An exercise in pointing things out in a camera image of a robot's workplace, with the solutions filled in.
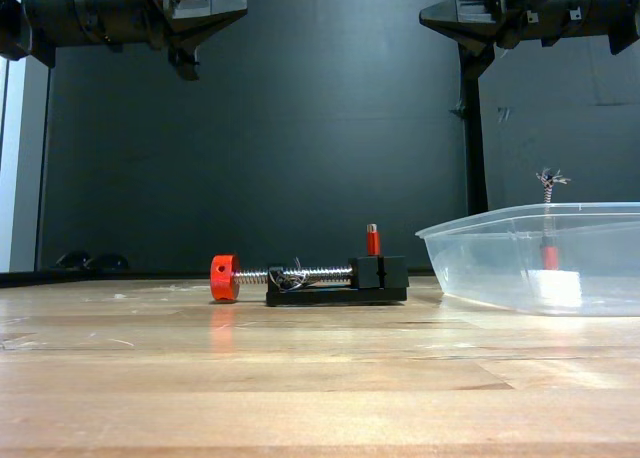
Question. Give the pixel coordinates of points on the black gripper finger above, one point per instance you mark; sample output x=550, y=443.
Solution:
x=450, y=10
x=220, y=3
x=477, y=39
x=187, y=37

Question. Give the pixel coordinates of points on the red RCA socket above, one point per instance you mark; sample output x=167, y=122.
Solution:
x=374, y=245

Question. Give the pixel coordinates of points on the clear plastic tub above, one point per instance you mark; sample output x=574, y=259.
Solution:
x=470, y=273

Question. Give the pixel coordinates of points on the white foam block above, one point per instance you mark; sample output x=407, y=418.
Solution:
x=555, y=290

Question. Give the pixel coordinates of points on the black vise with red knob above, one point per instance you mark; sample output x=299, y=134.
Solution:
x=330, y=298

